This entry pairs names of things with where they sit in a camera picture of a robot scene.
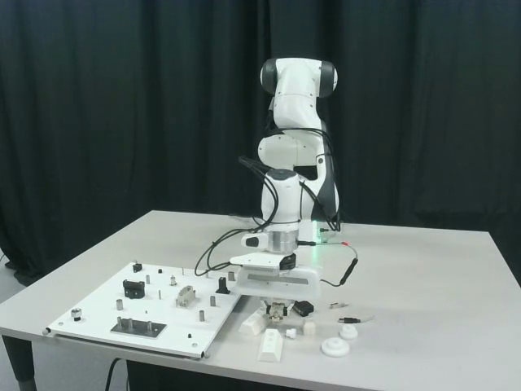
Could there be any white large gear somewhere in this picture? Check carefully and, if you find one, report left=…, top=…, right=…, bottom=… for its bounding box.
left=320, top=337, right=350, bottom=358

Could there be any flat white mount plate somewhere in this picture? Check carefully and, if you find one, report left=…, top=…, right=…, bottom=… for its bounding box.
left=230, top=253, right=292, bottom=272

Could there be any dark table leg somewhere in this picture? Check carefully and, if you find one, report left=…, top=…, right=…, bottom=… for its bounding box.
left=0, top=333, right=33, bottom=391

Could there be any white wedge holder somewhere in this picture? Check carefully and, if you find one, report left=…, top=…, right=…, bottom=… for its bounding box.
left=258, top=328, right=286, bottom=362
left=239, top=310, right=270, bottom=337

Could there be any black floor cable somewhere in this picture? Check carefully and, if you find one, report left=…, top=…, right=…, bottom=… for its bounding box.
left=106, top=357, right=128, bottom=391

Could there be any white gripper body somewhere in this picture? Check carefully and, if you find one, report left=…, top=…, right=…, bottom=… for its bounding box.
left=234, top=267, right=322, bottom=301

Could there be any black curtain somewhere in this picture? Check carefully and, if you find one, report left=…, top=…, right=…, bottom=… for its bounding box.
left=0, top=0, right=521, bottom=282

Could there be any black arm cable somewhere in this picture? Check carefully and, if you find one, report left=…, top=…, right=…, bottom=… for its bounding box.
left=264, top=125, right=344, bottom=233

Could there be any thin black rod on wire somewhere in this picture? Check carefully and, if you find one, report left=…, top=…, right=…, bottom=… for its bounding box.
left=321, top=240, right=360, bottom=288

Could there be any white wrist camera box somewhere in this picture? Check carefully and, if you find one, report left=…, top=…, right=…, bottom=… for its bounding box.
left=240, top=232, right=269, bottom=248

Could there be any black wrist cable bundle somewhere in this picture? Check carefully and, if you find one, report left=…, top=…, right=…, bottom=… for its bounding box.
left=194, top=156, right=310, bottom=279

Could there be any white task board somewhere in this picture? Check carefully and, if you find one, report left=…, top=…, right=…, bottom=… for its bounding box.
left=43, top=260, right=253, bottom=362

